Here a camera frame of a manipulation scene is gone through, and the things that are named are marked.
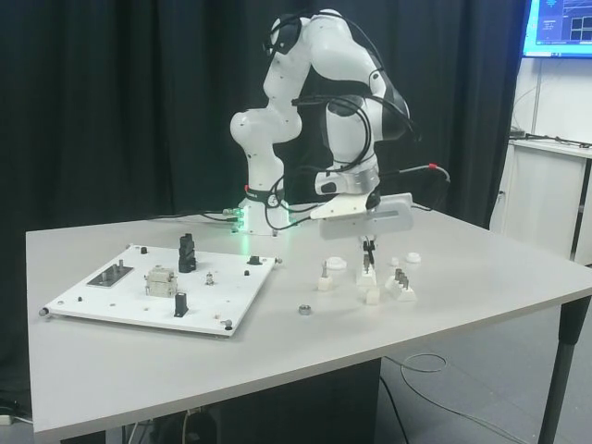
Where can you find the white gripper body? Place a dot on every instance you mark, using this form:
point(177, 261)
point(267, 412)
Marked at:
point(361, 229)

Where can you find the black USB plug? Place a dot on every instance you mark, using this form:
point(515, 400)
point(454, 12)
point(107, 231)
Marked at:
point(367, 263)

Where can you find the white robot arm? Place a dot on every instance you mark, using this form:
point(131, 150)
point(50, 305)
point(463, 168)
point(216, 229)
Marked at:
point(277, 74)

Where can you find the white small gear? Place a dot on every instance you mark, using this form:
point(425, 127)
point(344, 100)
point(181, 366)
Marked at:
point(395, 262)

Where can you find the flat white mounting plate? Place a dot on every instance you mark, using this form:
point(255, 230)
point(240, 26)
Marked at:
point(337, 209)

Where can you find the white large gear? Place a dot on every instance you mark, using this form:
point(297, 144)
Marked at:
point(336, 263)

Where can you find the white round peg holder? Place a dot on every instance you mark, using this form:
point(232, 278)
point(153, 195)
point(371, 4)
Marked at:
point(365, 279)

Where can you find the white medium gear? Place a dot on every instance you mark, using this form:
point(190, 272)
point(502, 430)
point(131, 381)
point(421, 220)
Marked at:
point(411, 257)

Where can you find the white cube plug holder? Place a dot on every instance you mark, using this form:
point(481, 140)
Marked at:
point(371, 297)

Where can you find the small white bolt holder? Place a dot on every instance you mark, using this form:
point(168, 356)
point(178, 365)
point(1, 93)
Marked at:
point(325, 283)

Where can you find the white square peg holder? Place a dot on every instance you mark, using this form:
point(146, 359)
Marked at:
point(404, 293)

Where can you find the black rod with red tag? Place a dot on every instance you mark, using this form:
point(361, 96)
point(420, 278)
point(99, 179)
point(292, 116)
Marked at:
point(411, 170)

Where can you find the metal BNC plug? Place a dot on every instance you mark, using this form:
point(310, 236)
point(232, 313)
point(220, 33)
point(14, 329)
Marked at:
point(209, 277)

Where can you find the black D-SUB plug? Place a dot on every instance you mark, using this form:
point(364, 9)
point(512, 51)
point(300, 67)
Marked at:
point(186, 254)

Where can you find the white cabinet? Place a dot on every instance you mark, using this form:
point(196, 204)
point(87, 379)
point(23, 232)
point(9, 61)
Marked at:
point(546, 194)

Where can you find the beige waterproof plug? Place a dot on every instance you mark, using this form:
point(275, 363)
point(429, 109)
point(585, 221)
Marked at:
point(162, 282)

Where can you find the dark grey table leg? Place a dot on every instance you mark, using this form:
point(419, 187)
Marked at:
point(566, 351)

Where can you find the white task board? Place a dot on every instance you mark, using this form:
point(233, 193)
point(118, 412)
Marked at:
point(129, 300)

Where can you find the black curtain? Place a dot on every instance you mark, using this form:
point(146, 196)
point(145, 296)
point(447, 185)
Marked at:
point(115, 115)

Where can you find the blue screen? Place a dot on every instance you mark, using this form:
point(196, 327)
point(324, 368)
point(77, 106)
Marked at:
point(559, 28)

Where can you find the white power strip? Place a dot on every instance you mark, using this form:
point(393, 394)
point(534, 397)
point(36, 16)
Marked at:
point(7, 420)

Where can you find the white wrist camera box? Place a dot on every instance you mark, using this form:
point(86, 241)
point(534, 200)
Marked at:
point(335, 181)

